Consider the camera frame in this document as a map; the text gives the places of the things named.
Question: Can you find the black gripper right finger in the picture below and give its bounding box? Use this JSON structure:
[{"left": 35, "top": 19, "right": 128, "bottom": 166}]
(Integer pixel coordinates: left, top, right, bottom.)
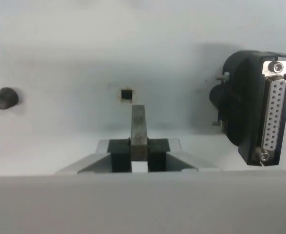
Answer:
[{"left": 146, "top": 138, "right": 219, "bottom": 173}]

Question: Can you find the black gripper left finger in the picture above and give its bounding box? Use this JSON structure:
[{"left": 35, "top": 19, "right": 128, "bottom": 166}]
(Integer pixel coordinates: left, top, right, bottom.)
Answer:
[{"left": 56, "top": 138, "right": 133, "bottom": 174}]

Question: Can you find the metal square peg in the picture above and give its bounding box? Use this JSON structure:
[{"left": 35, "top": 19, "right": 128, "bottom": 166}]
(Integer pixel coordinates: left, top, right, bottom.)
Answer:
[{"left": 130, "top": 104, "right": 149, "bottom": 163}]

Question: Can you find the white task board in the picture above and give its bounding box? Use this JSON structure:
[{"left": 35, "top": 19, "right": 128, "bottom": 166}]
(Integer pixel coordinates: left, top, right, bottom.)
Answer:
[{"left": 0, "top": 0, "right": 286, "bottom": 177}]

